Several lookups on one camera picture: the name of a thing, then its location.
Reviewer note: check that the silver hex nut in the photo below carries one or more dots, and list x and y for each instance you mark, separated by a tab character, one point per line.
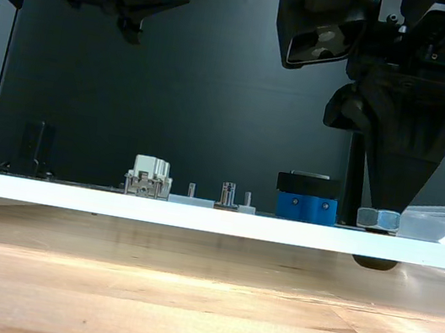
378	220

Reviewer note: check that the small silver connector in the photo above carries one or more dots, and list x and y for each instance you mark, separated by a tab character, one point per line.
227	195

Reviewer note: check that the white board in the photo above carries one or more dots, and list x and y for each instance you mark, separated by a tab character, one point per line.
155	211

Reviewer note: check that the black wall post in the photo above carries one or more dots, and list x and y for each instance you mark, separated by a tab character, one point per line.
353	175

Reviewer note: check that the black rubber foot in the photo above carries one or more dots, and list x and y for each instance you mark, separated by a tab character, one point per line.
373	263

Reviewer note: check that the blue mount block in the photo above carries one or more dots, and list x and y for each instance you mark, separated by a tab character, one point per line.
305	209

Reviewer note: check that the black clamp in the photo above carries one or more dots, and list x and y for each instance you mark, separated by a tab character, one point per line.
34	143

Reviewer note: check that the black connector with silver shell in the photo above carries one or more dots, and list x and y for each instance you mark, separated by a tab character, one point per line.
309	185

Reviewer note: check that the clear bar with pins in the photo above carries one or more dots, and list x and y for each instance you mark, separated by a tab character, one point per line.
191	201

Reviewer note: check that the beige connector housing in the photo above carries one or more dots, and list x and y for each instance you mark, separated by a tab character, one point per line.
149	171

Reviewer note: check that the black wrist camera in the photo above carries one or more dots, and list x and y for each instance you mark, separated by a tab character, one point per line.
299	17

